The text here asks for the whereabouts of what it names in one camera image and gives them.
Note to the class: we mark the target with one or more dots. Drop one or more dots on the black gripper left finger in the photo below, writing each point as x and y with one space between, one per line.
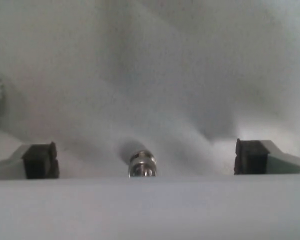
37 160

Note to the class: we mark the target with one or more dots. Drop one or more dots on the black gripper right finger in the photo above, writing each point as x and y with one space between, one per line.
252 157

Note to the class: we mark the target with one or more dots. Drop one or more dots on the metal BNC plug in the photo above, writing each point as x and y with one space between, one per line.
141 163

